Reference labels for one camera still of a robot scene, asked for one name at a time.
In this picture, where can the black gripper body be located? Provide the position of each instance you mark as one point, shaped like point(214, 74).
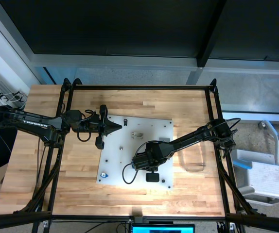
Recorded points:
point(101, 126)
point(152, 177)

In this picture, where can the grey metal block with holes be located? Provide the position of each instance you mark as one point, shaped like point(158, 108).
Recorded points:
point(164, 139)

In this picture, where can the black aluminium frame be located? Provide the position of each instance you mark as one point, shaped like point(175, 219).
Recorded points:
point(139, 87)

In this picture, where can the silver D-sub connector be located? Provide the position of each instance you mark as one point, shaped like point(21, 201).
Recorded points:
point(137, 135)

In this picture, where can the small blue connector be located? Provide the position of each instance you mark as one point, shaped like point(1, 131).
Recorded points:
point(103, 175)

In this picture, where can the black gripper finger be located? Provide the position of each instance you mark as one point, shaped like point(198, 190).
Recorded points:
point(111, 123)
point(111, 129)

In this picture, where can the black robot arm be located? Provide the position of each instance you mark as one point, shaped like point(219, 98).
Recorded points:
point(32, 123)
point(190, 139)

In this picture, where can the clear plastic container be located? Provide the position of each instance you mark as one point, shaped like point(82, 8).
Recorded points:
point(195, 167)

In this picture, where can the white step stool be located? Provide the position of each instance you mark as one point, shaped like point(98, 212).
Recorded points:
point(268, 179)

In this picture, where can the small black connector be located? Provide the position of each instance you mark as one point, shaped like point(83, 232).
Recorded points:
point(125, 121)

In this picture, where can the white board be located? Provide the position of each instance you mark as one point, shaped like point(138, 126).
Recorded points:
point(120, 179)

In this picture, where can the grey metal cart frame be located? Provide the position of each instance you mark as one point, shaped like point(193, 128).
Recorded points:
point(273, 132)

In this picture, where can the screen with blue display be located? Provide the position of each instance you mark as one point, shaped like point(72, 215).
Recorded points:
point(161, 229)

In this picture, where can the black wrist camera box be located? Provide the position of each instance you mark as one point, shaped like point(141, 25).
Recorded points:
point(139, 162)

